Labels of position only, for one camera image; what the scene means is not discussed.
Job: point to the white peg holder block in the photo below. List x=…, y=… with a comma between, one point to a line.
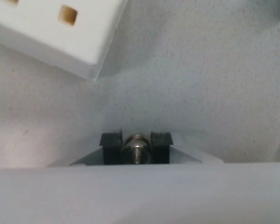
x=49, y=30

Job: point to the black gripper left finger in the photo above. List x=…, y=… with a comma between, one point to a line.
x=110, y=149

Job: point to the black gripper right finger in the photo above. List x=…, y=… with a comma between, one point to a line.
x=159, y=149

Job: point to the metal BNC plug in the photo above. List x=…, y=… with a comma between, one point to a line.
x=137, y=151

